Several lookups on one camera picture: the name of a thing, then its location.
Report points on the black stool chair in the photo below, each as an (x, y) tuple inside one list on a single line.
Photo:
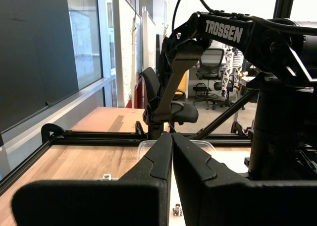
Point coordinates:
[(219, 86)]

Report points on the clear plastic container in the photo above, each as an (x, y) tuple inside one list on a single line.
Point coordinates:
[(148, 146)]

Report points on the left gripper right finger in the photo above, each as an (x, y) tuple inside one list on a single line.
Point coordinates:
[(247, 203)]

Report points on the window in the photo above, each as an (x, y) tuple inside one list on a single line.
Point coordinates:
[(84, 37)]

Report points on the white task board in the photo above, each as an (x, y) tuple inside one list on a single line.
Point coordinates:
[(177, 191)]

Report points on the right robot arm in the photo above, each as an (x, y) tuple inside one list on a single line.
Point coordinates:
[(272, 50)]

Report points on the black mesh office chair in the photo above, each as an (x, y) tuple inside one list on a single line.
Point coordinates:
[(210, 72)]

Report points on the threaded stud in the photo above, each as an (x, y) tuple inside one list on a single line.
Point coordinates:
[(177, 209)]

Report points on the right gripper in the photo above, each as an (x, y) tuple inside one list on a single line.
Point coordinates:
[(188, 48)]

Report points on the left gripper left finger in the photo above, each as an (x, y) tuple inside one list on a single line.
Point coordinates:
[(99, 203)]

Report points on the wooden desk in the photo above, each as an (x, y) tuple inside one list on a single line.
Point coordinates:
[(99, 119)]

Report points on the black frame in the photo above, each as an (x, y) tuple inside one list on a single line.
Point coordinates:
[(99, 136)]

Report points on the white partition panel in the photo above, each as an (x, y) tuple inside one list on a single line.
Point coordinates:
[(126, 50), (148, 37)]

